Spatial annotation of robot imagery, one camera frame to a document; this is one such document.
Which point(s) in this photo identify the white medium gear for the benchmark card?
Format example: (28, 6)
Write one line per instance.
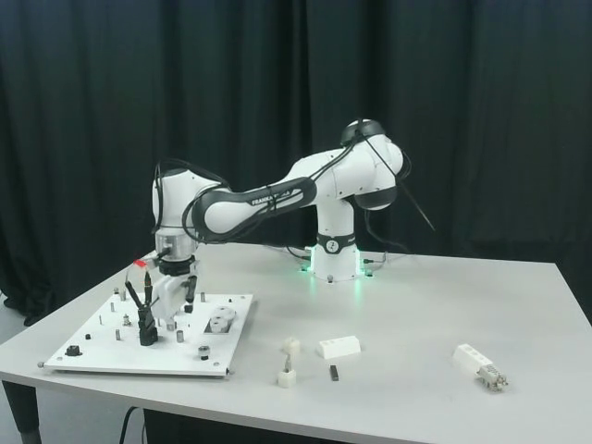
(217, 323)

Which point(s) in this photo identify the long white holder with holes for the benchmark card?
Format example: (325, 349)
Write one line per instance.
(469, 357)
(338, 348)

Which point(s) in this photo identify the black D-SUB plug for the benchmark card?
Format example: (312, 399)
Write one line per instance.
(148, 330)

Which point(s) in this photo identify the clear Ethernet plug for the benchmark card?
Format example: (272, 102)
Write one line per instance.
(287, 363)

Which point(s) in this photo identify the black waterproof plug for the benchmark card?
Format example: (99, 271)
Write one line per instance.
(74, 350)

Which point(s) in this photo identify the small black flat plug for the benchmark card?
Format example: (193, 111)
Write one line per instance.
(333, 373)

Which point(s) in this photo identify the grey metal multi-pin plug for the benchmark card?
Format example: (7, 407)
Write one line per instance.
(494, 376)

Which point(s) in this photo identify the small white holder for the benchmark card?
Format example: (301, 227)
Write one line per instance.
(292, 346)
(285, 378)

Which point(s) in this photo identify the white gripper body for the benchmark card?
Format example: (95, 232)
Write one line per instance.
(168, 296)

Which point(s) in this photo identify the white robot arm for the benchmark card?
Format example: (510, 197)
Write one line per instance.
(333, 180)

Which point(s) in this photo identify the black table leg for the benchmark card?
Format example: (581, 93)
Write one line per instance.
(18, 411)

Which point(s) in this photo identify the metal BNC plug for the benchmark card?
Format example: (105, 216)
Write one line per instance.
(125, 320)

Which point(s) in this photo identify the thin black rod red tag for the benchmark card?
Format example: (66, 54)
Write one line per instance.
(135, 296)

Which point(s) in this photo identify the white task board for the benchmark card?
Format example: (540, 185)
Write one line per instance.
(139, 356)

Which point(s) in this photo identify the black curtain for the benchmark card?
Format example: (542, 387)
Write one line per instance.
(92, 115)

